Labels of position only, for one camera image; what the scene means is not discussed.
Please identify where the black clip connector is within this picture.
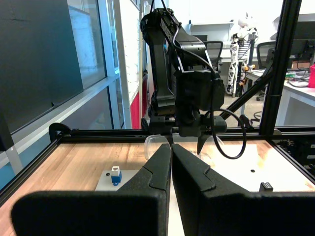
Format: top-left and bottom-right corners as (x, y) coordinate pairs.
(260, 181), (274, 192)

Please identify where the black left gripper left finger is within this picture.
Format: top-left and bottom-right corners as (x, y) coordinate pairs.
(11, 144), (172, 236)

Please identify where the white lattice figure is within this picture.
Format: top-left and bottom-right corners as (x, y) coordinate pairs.
(225, 12), (258, 98)

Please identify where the black frame clamp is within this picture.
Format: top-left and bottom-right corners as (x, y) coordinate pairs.
(48, 122), (72, 138)

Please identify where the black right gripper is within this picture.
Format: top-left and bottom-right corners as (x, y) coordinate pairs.
(149, 110), (227, 155)

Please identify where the black computer monitor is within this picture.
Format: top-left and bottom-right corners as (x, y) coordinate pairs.
(291, 21), (315, 62)

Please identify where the small blue white socket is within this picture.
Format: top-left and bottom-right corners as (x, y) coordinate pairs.
(110, 166), (123, 186)

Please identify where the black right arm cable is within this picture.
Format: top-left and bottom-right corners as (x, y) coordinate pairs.
(172, 19), (247, 160)

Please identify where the black aluminium frame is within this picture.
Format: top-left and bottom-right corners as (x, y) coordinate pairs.
(0, 0), (315, 207)

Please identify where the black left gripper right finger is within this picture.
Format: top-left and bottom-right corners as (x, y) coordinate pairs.
(172, 144), (315, 236)

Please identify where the white desk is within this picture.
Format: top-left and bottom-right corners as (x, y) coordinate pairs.
(246, 68), (315, 127)

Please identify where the clear plastic tub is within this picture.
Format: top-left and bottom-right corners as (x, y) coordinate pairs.
(144, 134), (224, 170)

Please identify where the red container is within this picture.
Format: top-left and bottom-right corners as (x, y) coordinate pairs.
(309, 63), (315, 88)

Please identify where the white taskboard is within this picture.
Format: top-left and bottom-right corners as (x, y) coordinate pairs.
(95, 141), (315, 193)

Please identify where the black office chair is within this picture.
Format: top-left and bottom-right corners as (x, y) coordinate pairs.
(255, 40), (278, 101)
(203, 40), (224, 74)

